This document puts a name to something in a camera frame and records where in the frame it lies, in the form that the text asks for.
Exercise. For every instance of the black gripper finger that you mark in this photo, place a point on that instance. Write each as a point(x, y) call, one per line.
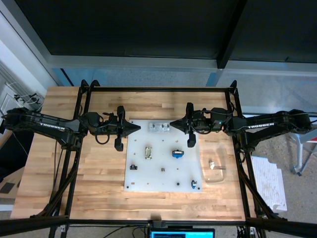
point(130, 124)
point(180, 127)
point(180, 122)
point(129, 132)

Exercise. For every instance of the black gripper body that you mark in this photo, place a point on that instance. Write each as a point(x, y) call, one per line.
point(190, 124)
point(120, 124)

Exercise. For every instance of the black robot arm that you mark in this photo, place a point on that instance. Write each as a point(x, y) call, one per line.
point(49, 125)
point(260, 126)

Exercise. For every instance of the large blue black connector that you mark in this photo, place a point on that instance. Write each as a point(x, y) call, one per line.
point(177, 155)

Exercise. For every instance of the beige connector housing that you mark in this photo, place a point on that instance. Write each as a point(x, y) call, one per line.
point(148, 152)

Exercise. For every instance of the white RJ45 connector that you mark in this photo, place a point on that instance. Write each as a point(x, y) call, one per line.
point(211, 164)

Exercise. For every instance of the white taskboard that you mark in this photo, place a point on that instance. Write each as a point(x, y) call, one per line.
point(153, 178)

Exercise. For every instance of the small blue connector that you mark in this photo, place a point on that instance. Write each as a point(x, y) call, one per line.
point(193, 184)

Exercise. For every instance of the aluminium bar block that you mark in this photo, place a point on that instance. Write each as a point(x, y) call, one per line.
point(158, 127)

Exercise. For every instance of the small black socket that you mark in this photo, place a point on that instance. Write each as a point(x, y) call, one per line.
point(134, 167)

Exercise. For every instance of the clear plastic tub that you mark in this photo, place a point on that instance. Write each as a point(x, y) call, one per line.
point(218, 153)

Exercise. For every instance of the white ribbed foam panel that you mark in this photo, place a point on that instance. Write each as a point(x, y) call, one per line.
point(268, 183)

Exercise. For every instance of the power strip with plugs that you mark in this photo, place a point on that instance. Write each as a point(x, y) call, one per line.
point(24, 98)

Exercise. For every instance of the laptop screen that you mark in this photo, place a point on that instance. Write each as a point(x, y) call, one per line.
point(180, 234)

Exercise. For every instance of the grey metal stand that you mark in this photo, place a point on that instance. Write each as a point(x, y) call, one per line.
point(299, 153)

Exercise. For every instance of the brown cardboard box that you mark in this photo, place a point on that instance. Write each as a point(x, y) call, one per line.
point(12, 177)

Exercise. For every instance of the black wall post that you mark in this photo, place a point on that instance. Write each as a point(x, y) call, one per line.
point(230, 37)

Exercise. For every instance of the black table camera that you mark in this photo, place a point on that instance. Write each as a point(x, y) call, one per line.
point(158, 223)

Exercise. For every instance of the silver corner bracket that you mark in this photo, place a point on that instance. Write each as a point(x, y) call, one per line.
point(63, 228)
point(252, 230)

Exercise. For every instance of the black aluminium frame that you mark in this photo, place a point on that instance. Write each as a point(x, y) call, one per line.
point(24, 226)

